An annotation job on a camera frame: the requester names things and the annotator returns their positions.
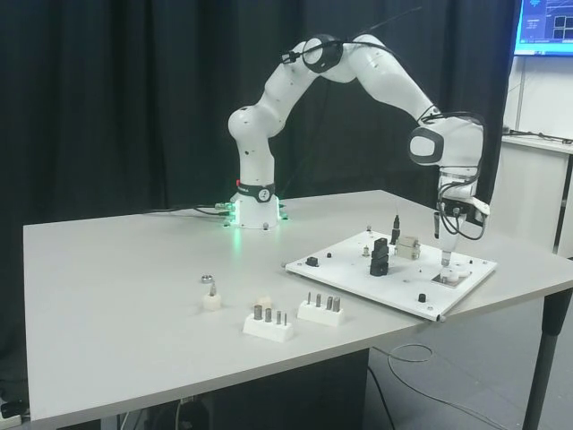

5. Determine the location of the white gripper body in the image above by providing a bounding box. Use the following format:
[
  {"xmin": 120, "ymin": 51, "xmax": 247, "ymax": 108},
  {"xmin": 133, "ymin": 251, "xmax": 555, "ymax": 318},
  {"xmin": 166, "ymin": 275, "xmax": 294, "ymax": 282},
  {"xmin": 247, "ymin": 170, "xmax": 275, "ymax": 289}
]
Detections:
[{"xmin": 435, "ymin": 213, "xmax": 462, "ymax": 255}]

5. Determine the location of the beige waterproof plug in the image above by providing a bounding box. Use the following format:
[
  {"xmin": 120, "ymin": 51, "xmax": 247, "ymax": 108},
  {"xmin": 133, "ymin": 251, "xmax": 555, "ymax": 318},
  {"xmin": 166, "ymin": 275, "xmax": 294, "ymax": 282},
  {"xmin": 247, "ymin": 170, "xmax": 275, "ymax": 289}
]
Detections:
[{"xmin": 395, "ymin": 236, "xmax": 421, "ymax": 262}]

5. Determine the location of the black D-SUB plug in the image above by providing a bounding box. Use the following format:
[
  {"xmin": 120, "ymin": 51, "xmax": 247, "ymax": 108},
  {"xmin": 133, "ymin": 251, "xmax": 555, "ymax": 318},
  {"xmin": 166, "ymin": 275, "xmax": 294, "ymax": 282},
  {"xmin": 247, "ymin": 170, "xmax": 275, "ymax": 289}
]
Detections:
[{"xmin": 369, "ymin": 238, "xmax": 390, "ymax": 277}]

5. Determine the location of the white cabinet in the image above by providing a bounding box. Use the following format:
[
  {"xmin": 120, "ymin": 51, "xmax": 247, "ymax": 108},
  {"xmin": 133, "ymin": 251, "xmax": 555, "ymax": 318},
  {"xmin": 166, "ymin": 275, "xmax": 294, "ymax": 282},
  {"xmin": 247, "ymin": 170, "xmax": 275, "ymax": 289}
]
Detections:
[{"xmin": 498, "ymin": 56, "xmax": 573, "ymax": 260}]

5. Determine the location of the white task board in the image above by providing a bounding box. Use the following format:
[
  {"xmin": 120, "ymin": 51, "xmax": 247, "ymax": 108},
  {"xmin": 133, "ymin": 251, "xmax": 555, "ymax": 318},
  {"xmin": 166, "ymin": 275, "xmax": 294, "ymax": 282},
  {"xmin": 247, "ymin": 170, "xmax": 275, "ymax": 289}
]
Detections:
[{"xmin": 280, "ymin": 223, "xmax": 499, "ymax": 323}]

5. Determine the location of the white square peg holder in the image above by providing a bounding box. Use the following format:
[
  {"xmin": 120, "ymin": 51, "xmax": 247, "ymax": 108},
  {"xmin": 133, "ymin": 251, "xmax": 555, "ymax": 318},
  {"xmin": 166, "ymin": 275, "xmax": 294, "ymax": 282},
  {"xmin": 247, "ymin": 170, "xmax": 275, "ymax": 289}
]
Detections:
[{"xmin": 297, "ymin": 300, "xmax": 346, "ymax": 328}]

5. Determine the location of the black table leg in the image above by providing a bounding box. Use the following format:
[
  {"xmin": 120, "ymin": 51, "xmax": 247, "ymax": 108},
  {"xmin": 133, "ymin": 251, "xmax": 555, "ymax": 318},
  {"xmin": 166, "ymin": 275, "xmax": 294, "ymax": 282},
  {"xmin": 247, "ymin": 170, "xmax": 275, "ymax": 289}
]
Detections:
[{"xmin": 522, "ymin": 293, "xmax": 563, "ymax": 430}]

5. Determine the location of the white round peg holder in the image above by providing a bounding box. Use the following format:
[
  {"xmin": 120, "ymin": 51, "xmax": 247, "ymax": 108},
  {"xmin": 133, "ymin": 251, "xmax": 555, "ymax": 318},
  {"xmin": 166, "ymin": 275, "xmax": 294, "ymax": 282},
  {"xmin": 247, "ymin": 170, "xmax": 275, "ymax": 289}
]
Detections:
[{"xmin": 242, "ymin": 311, "xmax": 295, "ymax": 345}]

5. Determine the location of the blue screen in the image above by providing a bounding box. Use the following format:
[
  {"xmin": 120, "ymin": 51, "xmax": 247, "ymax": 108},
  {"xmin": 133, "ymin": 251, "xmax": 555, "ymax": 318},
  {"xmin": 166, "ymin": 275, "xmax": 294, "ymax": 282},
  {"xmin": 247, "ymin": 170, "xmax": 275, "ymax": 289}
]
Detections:
[{"xmin": 513, "ymin": 0, "xmax": 573, "ymax": 58}]

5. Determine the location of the black curtain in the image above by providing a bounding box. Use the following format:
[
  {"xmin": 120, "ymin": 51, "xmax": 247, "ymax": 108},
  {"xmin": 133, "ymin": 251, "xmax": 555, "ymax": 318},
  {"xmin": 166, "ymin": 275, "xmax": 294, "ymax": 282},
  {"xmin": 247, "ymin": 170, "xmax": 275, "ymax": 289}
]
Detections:
[{"xmin": 0, "ymin": 0, "xmax": 523, "ymax": 404}]

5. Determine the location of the white power strip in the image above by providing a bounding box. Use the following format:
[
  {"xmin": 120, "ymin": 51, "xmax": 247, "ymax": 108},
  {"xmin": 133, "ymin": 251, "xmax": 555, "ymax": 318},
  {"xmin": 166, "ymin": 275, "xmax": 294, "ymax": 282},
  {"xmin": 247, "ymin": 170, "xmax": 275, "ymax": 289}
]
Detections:
[{"xmin": 0, "ymin": 400, "xmax": 24, "ymax": 427}]

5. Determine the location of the flat white mount plate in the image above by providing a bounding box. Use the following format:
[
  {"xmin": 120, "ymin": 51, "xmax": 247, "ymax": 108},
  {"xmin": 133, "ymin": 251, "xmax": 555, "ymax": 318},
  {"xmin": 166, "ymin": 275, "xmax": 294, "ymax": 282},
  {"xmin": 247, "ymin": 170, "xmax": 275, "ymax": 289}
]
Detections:
[{"xmin": 465, "ymin": 196, "xmax": 490, "ymax": 223}]

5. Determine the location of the black plug with thin cable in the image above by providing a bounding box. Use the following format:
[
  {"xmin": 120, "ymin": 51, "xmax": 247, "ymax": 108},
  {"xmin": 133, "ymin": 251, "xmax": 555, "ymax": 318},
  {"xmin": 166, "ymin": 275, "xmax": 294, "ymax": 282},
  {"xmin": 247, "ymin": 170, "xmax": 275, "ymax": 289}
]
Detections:
[{"xmin": 390, "ymin": 202, "xmax": 403, "ymax": 245}]

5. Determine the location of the grey floor cable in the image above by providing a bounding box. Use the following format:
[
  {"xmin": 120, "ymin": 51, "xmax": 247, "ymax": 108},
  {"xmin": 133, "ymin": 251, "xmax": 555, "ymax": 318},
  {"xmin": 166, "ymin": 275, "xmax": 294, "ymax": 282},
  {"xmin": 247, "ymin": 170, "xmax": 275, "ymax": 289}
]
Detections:
[{"xmin": 387, "ymin": 343, "xmax": 529, "ymax": 430}]

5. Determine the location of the black cable on cabinet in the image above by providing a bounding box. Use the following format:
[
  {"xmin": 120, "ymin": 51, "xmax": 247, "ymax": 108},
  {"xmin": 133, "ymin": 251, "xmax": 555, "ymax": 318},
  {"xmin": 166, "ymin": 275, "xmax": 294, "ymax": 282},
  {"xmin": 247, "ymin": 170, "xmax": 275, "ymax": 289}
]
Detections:
[{"xmin": 501, "ymin": 128, "xmax": 573, "ymax": 145}]

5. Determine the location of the black floor cable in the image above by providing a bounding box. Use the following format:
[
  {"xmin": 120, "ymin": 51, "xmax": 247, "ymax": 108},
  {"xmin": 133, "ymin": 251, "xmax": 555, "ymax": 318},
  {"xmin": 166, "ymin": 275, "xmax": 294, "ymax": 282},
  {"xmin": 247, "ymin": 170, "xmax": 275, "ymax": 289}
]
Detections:
[{"xmin": 367, "ymin": 365, "xmax": 406, "ymax": 430}]

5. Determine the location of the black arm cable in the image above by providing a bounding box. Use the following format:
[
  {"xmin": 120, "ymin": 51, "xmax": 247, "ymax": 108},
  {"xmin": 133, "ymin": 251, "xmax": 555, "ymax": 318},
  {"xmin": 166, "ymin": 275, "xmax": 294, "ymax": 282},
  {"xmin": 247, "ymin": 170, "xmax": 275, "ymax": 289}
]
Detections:
[{"xmin": 280, "ymin": 16, "xmax": 487, "ymax": 131}]

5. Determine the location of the black base cable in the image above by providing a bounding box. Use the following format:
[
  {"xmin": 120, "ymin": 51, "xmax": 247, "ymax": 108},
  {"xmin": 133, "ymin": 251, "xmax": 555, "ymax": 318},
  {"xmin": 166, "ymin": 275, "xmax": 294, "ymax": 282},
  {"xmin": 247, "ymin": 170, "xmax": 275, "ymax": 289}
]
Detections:
[{"xmin": 150, "ymin": 203, "xmax": 236, "ymax": 219}]

